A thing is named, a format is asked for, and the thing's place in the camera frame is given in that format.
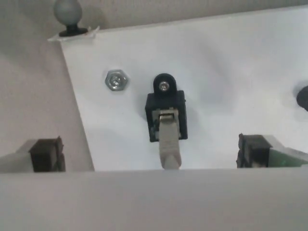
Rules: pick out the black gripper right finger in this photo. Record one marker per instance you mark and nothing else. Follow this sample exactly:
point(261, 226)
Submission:
point(255, 151)

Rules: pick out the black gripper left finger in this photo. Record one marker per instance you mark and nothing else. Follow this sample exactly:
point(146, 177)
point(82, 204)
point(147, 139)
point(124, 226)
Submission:
point(45, 156)

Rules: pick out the grey Ethernet plug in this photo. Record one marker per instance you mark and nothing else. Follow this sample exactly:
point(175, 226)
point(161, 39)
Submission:
point(168, 144)

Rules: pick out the white task board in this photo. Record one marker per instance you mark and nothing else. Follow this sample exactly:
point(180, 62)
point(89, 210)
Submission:
point(216, 60)

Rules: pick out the metal hex nut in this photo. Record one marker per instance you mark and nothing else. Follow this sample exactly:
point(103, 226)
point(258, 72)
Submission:
point(116, 80)

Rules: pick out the grey ball corner marker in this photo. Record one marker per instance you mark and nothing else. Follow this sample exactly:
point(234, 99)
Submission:
point(68, 12)

